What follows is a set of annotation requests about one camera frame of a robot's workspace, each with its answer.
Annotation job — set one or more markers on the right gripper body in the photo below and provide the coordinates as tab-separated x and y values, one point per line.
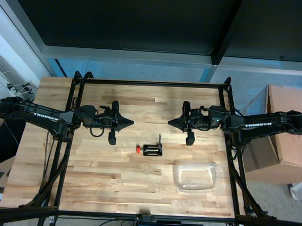
187	114

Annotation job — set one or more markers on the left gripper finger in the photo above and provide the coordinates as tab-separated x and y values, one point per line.
124	124
124	120

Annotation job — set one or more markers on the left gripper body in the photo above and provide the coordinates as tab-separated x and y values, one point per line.
114	111

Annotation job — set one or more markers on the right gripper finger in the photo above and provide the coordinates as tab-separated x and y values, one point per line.
175	126
176	121

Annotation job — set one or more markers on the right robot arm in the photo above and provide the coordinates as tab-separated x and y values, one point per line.
257	125

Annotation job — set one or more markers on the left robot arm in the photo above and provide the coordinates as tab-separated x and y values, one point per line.
45	116

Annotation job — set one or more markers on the clear plastic container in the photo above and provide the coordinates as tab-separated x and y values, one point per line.
194	177

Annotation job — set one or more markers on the black clamp with red knob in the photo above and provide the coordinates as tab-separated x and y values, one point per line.
152	150

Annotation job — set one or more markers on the cardboard box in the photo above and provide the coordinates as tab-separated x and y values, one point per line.
286	152

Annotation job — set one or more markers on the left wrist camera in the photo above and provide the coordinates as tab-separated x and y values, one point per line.
105	109

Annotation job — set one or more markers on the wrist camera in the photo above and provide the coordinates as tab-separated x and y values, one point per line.
105	109
196	114

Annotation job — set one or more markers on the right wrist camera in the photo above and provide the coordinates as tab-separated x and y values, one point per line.
196	114

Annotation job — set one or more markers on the black frame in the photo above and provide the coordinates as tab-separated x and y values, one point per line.
152	83

